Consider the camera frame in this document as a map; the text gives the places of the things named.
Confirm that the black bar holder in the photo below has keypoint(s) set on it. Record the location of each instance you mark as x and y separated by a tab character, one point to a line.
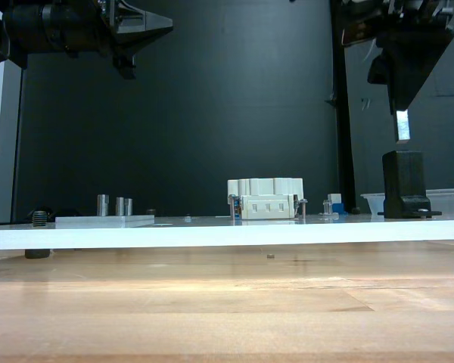
403	181

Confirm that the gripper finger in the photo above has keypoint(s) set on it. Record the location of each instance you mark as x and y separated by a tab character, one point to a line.
412	60
157	22
136	42

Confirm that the silver 16mm bar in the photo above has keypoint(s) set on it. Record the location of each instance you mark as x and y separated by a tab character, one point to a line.
403	126

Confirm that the small silver clamp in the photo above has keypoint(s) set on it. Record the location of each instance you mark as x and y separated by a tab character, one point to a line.
327	208

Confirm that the beige connector housing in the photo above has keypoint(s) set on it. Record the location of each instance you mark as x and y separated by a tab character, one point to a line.
265	189

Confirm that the short silver peg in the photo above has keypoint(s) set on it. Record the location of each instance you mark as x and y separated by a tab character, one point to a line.
129	208
103	206
120	207

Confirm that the white task board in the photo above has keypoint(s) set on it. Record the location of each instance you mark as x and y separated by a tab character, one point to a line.
227	234

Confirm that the black metal frame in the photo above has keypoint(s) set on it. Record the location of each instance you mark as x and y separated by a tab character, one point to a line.
344	132

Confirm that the blue clamp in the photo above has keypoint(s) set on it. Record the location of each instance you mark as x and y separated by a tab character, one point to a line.
339	210

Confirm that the grey metal plate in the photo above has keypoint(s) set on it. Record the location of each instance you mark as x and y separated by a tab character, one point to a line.
98	221

